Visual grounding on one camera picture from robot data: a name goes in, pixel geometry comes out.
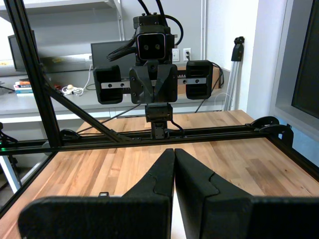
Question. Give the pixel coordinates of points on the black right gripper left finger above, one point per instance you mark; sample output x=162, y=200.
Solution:
x=99, y=219

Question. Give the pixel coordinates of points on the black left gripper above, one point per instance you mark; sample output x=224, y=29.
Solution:
x=199, y=74

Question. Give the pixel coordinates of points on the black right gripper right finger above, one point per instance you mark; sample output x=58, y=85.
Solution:
x=236, y=219

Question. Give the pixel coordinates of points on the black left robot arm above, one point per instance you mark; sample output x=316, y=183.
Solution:
x=159, y=114

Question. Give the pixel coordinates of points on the black monitor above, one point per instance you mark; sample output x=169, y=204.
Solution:
x=13, y=54
x=99, y=57

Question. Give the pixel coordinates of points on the silver stand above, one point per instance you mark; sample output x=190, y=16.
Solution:
x=233, y=82

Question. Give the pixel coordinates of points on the white shelf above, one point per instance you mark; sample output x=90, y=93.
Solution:
x=74, y=5

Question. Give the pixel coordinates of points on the stack of books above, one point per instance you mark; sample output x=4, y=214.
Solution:
x=23, y=88

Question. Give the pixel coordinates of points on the grey desk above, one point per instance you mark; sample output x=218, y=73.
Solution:
x=25, y=104

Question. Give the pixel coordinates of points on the white wall outlet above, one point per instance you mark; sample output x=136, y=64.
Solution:
x=175, y=55
x=187, y=54

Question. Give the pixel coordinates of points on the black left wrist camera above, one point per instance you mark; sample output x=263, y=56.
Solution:
x=150, y=46

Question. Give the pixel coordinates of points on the black aluminium frame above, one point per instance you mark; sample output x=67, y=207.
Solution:
x=35, y=74

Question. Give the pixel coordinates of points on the pale window frame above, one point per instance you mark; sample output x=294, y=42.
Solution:
x=281, y=74

